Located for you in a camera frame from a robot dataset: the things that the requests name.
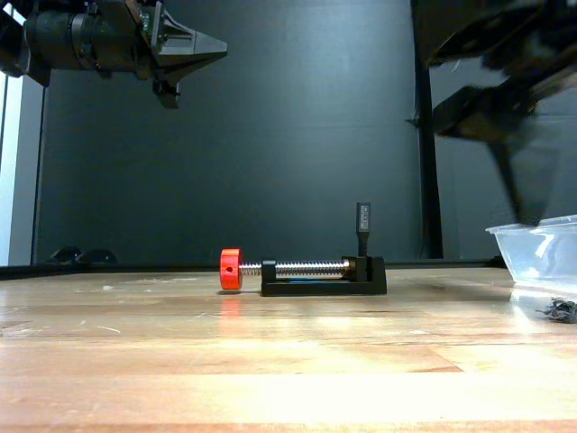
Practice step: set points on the black clamp with red knob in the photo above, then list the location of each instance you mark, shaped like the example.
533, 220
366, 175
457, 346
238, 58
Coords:
315, 277

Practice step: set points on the clear plastic container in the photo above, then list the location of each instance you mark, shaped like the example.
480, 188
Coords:
536, 252

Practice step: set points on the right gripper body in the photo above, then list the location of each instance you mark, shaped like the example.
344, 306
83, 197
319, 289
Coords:
509, 54

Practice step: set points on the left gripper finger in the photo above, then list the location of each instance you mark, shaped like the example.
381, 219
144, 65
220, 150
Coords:
185, 65
194, 40

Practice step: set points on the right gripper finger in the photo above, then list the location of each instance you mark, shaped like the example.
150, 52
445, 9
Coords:
529, 180

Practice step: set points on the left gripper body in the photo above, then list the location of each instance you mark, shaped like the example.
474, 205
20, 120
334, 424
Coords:
146, 54

